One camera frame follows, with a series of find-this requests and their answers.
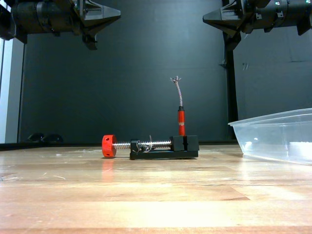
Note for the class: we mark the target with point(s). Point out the clear plastic tub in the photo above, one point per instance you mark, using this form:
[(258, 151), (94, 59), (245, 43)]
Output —
[(268, 141)]

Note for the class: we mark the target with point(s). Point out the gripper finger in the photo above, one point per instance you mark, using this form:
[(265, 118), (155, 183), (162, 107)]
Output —
[(224, 14), (102, 13), (230, 26), (97, 24)]

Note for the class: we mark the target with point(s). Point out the black clamp with red knob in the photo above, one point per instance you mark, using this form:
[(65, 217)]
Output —
[(185, 143)]

